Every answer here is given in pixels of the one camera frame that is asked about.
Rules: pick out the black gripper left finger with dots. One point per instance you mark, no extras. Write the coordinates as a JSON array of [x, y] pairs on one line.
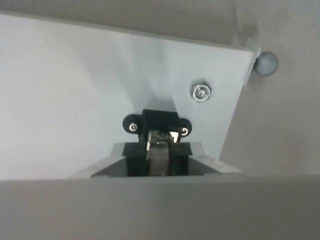
[[133, 160]]

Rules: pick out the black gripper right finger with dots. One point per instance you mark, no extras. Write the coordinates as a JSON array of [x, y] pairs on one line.
[[180, 160]]

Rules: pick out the grey Ethernet plug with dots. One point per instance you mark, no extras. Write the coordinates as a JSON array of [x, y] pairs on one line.
[[158, 155]]

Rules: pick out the white task board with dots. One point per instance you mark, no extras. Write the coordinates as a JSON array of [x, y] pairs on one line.
[[62, 100]]

